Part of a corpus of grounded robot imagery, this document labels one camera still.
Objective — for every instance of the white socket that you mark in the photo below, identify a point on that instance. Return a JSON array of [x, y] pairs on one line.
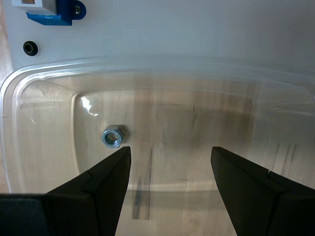
[[37, 6]]

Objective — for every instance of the blue flanged socket mount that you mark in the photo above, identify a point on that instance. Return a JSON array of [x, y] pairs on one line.
[[64, 18]]

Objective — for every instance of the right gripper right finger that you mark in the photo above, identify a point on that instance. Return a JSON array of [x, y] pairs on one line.
[[270, 214]]

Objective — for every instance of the clear plastic tub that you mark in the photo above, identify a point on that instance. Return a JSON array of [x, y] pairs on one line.
[[184, 123]]

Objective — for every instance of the small silver mount screw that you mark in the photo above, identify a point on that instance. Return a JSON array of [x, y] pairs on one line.
[[78, 9]]

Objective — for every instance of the silver M12 hex nut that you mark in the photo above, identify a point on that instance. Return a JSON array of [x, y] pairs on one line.
[[106, 142]]

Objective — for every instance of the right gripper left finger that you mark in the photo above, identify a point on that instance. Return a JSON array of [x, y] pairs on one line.
[[73, 214]]

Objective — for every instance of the white mounting board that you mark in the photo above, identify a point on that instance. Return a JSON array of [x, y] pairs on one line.
[[172, 29]]

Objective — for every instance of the black socket head screw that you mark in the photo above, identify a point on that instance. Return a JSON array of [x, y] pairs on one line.
[[30, 48]]

